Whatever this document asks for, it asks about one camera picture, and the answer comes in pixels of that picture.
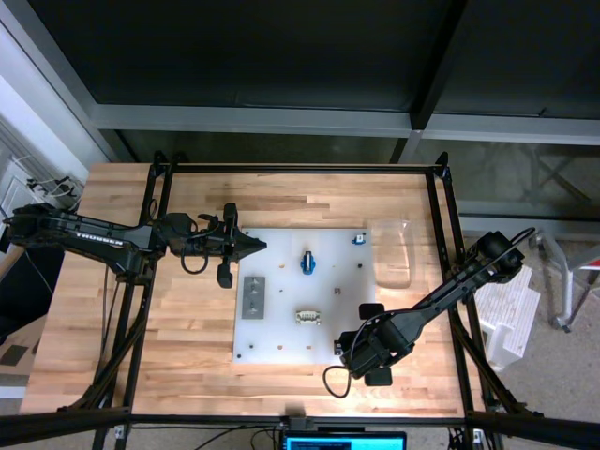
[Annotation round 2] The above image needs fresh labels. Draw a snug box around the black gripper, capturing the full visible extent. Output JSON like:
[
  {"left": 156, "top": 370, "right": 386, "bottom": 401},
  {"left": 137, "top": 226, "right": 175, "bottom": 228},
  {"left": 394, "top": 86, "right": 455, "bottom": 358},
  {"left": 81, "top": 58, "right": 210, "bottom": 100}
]
[
  {"left": 339, "top": 302, "right": 395, "bottom": 389},
  {"left": 196, "top": 202, "right": 269, "bottom": 288}
]

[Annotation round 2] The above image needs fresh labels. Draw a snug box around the laptop screen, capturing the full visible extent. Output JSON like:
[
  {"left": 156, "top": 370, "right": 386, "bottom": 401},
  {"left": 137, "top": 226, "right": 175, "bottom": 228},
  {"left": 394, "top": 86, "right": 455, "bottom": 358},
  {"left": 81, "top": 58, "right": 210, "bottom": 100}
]
[{"left": 279, "top": 430, "right": 408, "bottom": 450}]

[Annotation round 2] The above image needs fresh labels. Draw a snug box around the grey metal stand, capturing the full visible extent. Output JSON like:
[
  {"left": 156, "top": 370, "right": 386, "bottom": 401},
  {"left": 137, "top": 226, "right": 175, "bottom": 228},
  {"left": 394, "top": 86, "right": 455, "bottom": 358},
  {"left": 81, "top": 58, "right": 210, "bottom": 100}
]
[{"left": 528, "top": 219, "right": 600, "bottom": 335}]

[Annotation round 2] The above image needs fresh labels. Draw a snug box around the blue bar clamp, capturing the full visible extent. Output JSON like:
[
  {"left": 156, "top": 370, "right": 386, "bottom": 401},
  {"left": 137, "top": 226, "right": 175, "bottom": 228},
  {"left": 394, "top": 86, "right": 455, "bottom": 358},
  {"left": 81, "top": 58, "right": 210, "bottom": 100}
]
[{"left": 297, "top": 250, "right": 318, "bottom": 277}]

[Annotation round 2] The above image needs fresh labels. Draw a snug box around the white taskboard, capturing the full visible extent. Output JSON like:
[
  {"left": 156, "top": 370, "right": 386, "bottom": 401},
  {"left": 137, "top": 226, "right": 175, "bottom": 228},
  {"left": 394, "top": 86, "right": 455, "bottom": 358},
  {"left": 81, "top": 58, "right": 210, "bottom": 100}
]
[{"left": 232, "top": 227, "right": 383, "bottom": 366}]

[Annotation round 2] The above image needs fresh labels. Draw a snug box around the beige connector housing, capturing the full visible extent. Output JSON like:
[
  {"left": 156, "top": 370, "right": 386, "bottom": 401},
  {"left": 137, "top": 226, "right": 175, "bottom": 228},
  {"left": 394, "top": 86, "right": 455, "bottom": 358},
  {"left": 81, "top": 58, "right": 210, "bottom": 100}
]
[{"left": 294, "top": 308, "right": 323, "bottom": 327}]

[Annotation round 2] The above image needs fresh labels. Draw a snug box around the white cable bundle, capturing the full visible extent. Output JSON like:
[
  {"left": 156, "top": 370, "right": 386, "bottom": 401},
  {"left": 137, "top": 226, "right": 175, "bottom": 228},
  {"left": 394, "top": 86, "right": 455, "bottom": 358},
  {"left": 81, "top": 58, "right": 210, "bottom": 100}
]
[{"left": 18, "top": 157, "right": 79, "bottom": 201}]

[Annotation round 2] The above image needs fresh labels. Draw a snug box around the grey metal plate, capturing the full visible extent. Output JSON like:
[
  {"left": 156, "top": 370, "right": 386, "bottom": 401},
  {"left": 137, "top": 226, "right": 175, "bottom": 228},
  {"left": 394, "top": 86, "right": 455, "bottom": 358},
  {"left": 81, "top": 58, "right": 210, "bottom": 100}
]
[{"left": 240, "top": 275, "right": 267, "bottom": 320}]

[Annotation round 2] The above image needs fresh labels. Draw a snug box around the clear plastic tub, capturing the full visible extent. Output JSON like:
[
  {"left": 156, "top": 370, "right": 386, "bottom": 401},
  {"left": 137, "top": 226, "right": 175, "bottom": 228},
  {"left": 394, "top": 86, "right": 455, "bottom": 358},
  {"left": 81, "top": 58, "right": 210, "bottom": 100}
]
[{"left": 372, "top": 218, "right": 418, "bottom": 288}]

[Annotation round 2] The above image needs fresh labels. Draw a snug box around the white step stool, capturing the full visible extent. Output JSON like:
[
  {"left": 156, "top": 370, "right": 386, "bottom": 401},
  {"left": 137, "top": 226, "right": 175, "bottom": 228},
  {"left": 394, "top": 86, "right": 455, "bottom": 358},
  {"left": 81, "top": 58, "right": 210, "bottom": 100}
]
[{"left": 473, "top": 265, "right": 541, "bottom": 372}]

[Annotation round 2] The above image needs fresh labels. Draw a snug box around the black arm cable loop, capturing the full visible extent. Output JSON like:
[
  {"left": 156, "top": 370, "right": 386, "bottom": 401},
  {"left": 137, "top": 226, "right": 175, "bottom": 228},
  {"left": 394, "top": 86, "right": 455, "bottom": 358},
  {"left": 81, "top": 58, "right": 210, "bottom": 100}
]
[
  {"left": 322, "top": 365, "right": 353, "bottom": 400},
  {"left": 179, "top": 243, "right": 210, "bottom": 276}
]

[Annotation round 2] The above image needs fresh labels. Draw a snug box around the black table-level camera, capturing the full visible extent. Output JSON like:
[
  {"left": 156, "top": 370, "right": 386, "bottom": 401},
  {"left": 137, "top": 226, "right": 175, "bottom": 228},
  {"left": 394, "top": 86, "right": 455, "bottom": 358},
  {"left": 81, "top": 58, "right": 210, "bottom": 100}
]
[{"left": 285, "top": 406, "right": 308, "bottom": 430}]

